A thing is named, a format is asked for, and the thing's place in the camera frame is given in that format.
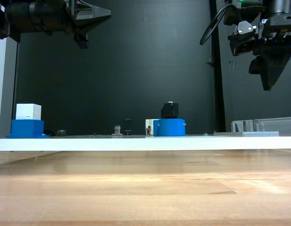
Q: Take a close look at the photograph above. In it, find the clear plastic tub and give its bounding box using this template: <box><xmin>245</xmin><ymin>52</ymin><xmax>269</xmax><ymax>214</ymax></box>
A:
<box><xmin>231</xmin><ymin>116</ymin><xmax>291</xmax><ymax>133</ymax></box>

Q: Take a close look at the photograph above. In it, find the grey metal plate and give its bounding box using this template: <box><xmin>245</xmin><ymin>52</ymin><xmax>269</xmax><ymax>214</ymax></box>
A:
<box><xmin>213</xmin><ymin>131</ymin><xmax>280</xmax><ymax>137</ymax></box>

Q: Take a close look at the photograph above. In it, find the black block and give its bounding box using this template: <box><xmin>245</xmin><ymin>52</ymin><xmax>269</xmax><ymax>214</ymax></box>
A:
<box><xmin>160</xmin><ymin>101</ymin><xmax>179</xmax><ymax>119</ymax></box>

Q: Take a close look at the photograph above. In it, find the white cube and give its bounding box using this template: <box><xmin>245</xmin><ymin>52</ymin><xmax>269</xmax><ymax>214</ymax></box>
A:
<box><xmin>15</xmin><ymin>103</ymin><xmax>42</xmax><ymax>121</ymax></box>

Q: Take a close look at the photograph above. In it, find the white connector housing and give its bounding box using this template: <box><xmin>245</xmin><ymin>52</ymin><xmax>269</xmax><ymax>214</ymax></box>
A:
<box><xmin>145</xmin><ymin>119</ymin><xmax>160</xmax><ymax>137</ymax></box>

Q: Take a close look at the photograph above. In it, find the blue round holder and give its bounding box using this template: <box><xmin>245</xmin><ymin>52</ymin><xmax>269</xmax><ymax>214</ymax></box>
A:
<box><xmin>153</xmin><ymin>118</ymin><xmax>186</xmax><ymax>137</ymax></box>

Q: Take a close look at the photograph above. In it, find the blue square holder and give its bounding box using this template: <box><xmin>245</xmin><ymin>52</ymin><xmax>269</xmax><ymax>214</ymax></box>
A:
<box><xmin>5</xmin><ymin>119</ymin><xmax>50</xmax><ymax>139</ymax></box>

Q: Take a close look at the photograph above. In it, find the white board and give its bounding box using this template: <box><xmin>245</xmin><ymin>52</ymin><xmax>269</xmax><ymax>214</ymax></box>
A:
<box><xmin>0</xmin><ymin>135</ymin><xmax>291</xmax><ymax>152</ymax></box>

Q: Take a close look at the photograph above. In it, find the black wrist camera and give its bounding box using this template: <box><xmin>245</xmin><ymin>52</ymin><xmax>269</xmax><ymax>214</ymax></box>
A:
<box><xmin>227</xmin><ymin>20</ymin><xmax>258</xmax><ymax>57</ymax></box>

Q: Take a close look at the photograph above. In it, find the black aluminium frame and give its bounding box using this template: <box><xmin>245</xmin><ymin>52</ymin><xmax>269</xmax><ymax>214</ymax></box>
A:
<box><xmin>208</xmin><ymin>0</ymin><xmax>227</xmax><ymax>132</ymax></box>

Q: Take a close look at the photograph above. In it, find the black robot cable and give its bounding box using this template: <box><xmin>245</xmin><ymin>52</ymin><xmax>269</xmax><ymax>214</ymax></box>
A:
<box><xmin>199</xmin><ymin>4</ymin><xmax>242</xmax><ymax>46</ymax></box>

